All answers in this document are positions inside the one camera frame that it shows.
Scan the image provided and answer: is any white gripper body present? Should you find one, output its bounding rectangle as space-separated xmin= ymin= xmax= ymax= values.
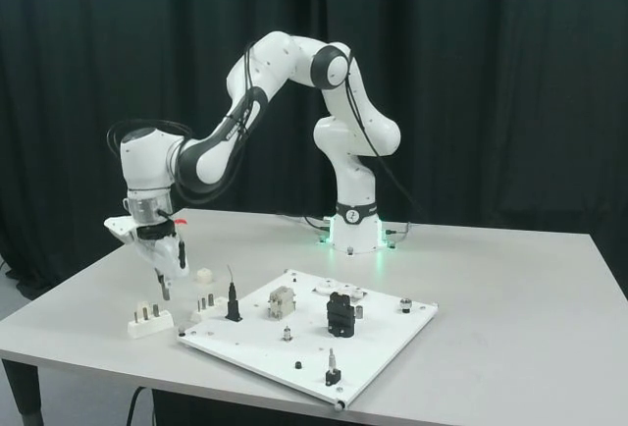
xmin=138 ymin=232 xmax=190 ymax=281

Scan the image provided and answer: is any long white peg holder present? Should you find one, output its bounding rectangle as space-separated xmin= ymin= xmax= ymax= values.
xmin=127 ymin=308 xmax=176 ymax=340

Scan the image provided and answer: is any short white peg holder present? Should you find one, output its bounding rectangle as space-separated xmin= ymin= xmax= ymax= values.
xmin=192 ymin=297 xmax=228 ymax=323

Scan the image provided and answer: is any tall black plug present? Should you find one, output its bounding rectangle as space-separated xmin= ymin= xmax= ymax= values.
xmin=224 ymin=264 xmax=245 ymax=323

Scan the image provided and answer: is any white task board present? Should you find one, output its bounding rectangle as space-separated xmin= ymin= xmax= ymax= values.
xmin=176 ymin=268 xmax=440 ymax=410

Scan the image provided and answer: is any dark table leg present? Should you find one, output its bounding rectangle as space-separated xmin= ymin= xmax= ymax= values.
xmin=0 ymin=357 xmax=39 ymax=426

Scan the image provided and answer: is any black D-SUB plug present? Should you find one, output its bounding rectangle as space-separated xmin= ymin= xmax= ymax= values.
xmin=325 ymin=291 xmax=357 ymax=341

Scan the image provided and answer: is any black curtain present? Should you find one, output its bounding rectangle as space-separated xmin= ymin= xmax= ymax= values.
xmin=0 ymin=0 xmax=628 ymax=283

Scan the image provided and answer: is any thin black rod on wire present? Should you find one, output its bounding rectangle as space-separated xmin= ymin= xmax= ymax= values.
xmin=156 ymin=207 xmax=190 ymax=273

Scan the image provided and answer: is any silver wrist ring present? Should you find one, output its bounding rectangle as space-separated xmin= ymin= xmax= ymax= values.
xmin=124 ymin=195 xmax=174 ymax=227

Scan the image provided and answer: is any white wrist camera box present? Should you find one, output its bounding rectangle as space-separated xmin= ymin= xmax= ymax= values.
xmin=103 ymin=216 xmax=143 ymax=246

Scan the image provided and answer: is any black cable at arm foot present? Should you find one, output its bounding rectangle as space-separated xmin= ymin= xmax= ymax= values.
xmin=273 ymin=213 xmax=333 ymax=230

